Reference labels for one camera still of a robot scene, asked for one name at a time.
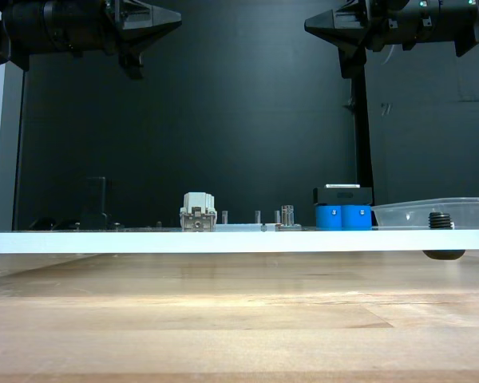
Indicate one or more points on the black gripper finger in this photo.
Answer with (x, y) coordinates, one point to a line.
(343, 42)
(155, 18)
(141, 38)
(331, 22)

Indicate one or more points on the grey multi-pin connector housing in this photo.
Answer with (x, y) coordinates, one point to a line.
(197, 211)

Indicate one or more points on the black clamp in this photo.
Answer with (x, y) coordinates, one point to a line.
(96, 199)

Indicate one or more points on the black knurled screw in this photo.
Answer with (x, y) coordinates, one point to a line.
(441, 220)

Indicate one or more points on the aluminium plate with three posts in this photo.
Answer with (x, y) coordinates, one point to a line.
(239, 228)

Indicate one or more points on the white task board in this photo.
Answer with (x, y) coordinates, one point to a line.
(223, 241)

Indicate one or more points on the black rubber foot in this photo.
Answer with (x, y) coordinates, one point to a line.
(443, 256)

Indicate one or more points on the black aluminium frame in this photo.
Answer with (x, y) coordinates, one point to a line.
(362, 139)

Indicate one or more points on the blue D-sub connector mount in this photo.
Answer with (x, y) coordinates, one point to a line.
(329, 217)

